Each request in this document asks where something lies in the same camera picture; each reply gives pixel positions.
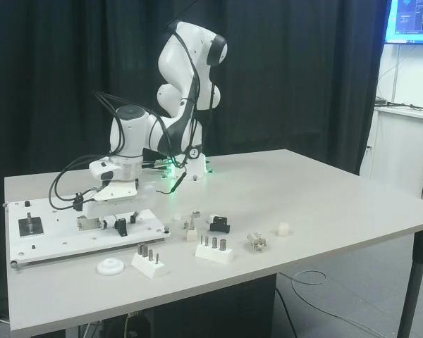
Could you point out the blue screen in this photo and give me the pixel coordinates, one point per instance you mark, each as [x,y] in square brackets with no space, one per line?
[414,21]

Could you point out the black table leg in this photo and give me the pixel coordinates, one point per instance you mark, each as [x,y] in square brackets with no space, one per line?
[414,281]

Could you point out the white round peg holder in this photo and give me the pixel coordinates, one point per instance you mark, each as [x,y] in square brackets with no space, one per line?
[215,255]

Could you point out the black curtains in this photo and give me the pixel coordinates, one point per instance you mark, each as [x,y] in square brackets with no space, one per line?
[56,70]

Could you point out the thick metal square peg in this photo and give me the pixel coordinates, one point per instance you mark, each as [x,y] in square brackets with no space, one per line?
[140,249]

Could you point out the medium metal round peg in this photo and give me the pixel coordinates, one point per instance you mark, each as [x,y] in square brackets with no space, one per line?
[207,241]
[214,243]

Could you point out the thick metal round peg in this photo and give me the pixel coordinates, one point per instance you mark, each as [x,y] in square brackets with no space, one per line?
[222,244]

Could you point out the white task board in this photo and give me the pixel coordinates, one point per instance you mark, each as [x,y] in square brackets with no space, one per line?
[67,239]

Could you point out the small white plug holder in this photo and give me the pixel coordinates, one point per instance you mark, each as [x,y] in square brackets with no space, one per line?
[189,235]

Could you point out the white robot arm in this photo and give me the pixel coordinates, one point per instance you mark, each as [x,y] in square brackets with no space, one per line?
[183,70]

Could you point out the white large gear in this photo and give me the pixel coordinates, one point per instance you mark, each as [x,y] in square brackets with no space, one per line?
[110,266]

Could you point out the medium metal square peg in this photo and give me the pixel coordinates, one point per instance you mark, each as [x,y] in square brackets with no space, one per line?
[150,254]
[145,250]

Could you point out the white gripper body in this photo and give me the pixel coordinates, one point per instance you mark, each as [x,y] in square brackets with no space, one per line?
[109,208]

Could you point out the white square peg holder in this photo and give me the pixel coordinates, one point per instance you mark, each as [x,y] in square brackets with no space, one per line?
[151,268]

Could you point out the white medium gear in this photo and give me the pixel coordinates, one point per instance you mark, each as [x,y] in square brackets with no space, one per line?
[282,229]

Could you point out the black D-SUB plug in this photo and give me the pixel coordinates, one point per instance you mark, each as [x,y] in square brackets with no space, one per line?
[219,224]

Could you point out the white cabinet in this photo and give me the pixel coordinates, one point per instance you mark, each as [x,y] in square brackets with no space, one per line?
[398,151]

